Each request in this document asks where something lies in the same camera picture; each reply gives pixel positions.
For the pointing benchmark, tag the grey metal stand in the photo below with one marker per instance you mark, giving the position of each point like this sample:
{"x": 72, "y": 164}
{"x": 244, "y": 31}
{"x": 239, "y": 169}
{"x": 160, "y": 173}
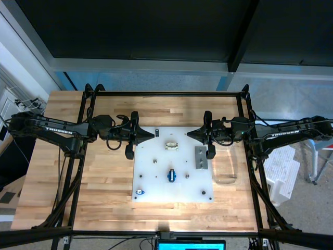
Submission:
{"x": 313, "y": 161}

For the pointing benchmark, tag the black low camera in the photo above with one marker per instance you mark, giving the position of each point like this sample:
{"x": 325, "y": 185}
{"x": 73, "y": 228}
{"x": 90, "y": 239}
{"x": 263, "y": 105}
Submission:
{"x": 164, "y": 234}

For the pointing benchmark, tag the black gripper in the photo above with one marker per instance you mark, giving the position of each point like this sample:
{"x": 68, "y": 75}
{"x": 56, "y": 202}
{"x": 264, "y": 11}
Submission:
{"x": 221, "y": 135}
{"x": 119, "y": 134}

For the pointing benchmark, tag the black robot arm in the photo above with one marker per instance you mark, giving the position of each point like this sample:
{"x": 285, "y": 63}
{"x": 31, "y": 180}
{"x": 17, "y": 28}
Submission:
{"x": 286, "y": 134}
{"x": 65, "y": 130}

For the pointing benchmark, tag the clear plastic tub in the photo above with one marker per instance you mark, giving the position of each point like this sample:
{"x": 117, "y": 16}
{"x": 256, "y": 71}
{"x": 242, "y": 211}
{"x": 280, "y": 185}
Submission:
{"x": 226, "y": 166}

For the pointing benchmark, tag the black socket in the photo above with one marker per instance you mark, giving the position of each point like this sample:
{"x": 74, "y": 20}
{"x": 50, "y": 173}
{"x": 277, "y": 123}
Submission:
{"x": 156, "y": 132}

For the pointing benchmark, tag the white taskboard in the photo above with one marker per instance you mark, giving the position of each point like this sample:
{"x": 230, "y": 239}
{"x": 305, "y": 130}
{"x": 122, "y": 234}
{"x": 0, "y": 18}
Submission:
{"x": 161, "y": 187}

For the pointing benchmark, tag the blue round connector mount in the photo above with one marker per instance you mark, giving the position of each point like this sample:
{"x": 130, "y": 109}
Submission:
{"x": 167, "y": 175}

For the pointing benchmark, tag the beige multi-pin connector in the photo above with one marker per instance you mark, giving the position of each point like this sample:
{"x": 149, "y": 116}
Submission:
{"x": 171, "y": 146}

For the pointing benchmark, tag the white plastic step stool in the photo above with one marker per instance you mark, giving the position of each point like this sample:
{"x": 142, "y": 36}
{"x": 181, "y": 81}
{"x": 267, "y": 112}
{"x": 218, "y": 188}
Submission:
{"x": 281, "y": 169}

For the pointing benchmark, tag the black aluminium frame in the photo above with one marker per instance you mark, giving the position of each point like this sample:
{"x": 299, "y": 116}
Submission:
{"x": 26, "y": 235}

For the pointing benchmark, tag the white desk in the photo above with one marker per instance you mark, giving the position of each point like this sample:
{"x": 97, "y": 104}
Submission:
{"x": 6, "y": 101}

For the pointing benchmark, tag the blue square connector mount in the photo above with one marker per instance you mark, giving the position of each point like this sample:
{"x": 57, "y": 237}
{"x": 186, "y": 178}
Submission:
{"x": 135, "y": 192}

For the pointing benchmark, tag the laptop screen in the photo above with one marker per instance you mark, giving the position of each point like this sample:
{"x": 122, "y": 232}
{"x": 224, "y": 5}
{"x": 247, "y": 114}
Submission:
{"x": 190, "y": 246}

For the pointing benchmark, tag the grey aluminium block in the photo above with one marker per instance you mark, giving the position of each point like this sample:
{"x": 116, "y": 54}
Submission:
{"x": 199, "y": 162}

